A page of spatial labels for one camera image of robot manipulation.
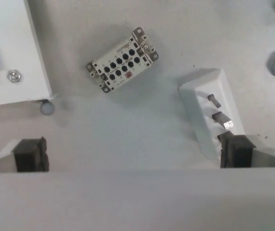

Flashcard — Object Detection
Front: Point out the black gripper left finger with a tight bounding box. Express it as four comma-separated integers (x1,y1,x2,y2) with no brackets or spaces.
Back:
0,136,50,173

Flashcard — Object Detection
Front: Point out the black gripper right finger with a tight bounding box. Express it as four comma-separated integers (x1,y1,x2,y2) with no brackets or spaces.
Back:
220,133,275,169

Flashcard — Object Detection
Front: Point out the medium metal square peg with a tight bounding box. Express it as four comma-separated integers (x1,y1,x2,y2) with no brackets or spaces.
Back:
212,111,235,131

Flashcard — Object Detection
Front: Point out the small metal square peg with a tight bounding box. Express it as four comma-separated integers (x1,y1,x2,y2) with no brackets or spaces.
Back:
207,94,222,108

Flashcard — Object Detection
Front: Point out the white square peg holder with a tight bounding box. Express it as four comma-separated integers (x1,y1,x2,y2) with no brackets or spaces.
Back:
178,68,247,160

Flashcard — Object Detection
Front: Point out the beige waterproof plug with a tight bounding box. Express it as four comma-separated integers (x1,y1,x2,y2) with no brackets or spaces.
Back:
85,26,160,93

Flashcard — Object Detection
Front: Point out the white task board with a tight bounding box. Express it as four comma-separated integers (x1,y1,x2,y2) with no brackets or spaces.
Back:
0,0,58,117

